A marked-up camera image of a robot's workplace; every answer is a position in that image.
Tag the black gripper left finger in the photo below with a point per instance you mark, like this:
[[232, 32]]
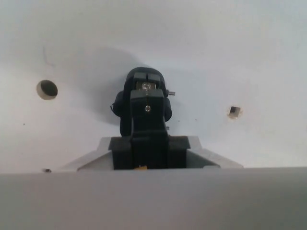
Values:
[[120, 153]]

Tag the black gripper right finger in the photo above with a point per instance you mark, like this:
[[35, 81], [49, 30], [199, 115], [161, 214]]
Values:
[[178, 153]]

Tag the black D-SUB plug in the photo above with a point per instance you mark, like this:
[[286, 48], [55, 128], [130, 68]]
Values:
[[147, 119]]

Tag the white task board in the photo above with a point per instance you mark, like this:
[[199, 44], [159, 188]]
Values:
[[72, 48]]

